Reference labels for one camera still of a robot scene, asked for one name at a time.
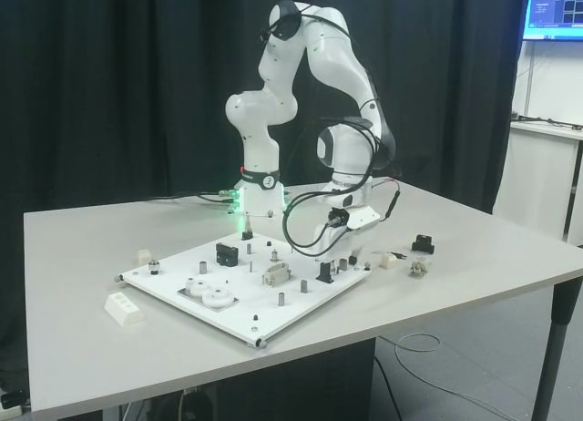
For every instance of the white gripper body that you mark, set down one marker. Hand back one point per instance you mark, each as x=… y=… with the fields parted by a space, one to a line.
x=339 y=239

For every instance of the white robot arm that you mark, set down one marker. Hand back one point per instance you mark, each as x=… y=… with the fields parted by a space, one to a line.
x=337 y=74

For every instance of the white square plug holder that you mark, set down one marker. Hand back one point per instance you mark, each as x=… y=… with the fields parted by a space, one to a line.
x=388 y=261

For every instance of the metal square peg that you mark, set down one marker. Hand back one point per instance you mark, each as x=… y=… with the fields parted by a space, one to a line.
x=303 y=286

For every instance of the white peg holder with holes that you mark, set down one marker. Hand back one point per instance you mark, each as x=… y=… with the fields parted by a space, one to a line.
x=124 y=308

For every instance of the black USB plug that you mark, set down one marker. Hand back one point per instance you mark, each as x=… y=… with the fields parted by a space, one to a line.
x=401 y=256

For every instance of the black D-SUB plug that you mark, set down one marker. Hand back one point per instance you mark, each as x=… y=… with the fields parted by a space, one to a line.
x=423 y=243

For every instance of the white task board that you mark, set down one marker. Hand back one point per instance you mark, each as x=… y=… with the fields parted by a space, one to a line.
x=246 y=298

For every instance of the white large gear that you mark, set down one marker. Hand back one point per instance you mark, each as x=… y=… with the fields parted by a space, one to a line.
x=215 y=299

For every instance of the white medium gear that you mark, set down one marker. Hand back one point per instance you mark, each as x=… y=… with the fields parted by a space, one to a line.
x=196 y=289

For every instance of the metal BNC plug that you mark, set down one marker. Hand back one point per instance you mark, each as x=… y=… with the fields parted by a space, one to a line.
x=153 y=267

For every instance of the small white holder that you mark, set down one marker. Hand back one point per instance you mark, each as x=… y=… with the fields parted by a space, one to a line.
x=143 y=255

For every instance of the grey table leg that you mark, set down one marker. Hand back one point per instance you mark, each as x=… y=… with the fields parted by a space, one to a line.
x=560 y=348

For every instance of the black curtain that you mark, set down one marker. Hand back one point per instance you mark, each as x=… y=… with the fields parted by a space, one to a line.
x=114 y=97

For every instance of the blue screen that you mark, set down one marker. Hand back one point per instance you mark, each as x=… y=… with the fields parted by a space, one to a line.
x=553 y=11

